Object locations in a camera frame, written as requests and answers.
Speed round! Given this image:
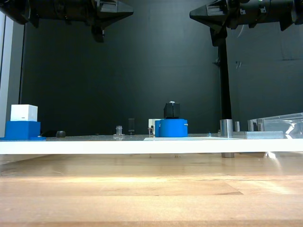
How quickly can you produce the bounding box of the silver metal cylinder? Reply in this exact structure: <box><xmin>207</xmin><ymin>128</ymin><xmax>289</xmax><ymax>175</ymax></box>
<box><xmin>220</xmin><ymin>119</ymin><xmax>235</xmax><ymax>158</ymax></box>

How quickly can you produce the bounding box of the black clamp block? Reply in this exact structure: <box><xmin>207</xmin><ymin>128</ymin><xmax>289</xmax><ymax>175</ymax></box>
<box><xmin>163</xmin><ymin>101</ymin><xmax>181</xmax><ymax>119</ymax></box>

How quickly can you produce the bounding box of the white connector housing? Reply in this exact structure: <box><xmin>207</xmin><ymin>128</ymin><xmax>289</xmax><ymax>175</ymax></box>
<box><xmin>147</xmin><ymin>119</ymin><xmax>157</xmax><ymax>138</ymax></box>

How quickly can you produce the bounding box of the white cube connector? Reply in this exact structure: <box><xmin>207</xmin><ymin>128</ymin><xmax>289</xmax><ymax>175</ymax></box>
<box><xmin>10</xmin><ymin>104</ymin><xmax>39</xmax><ymax>122</ymax></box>

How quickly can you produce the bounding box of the clear plastic tub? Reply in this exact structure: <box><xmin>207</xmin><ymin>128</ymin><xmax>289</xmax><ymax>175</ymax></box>
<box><xmin>247</xmin><ymin>113</ymin><xmax>303</xmax><ymax>140</ymax></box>

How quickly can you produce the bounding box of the blue round holder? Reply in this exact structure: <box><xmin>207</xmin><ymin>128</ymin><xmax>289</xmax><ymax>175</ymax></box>
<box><xmin>154</xmin><ymin>119</ymin><xmax>189</xmax><ymax>138</ymax></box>

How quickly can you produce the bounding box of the grey aluminium block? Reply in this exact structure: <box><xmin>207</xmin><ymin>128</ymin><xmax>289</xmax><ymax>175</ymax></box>
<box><xmin>217</xmin><ymin>130</ymin><xmax>284</xmax><ymax>140</ymax></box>

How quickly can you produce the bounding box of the white task board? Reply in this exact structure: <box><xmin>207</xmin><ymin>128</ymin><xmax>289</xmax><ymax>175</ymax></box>
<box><xmin>0</xmin><ymin>134</ymin><xmax>303</xmax><ymax>155</ymax></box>

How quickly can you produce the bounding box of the black vertical post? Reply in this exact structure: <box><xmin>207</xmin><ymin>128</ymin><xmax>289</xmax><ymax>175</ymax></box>
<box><xmin>213</xmin><ymin>44</ymin><xmax>233</xmax><ymax>123</ymax></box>

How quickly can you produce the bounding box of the blue square mount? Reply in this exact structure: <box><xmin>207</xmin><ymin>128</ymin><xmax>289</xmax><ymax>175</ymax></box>
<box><xmin>0</xmin><ymin>121</ymin><xmax>47</xmax><ymax>141</ymax></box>

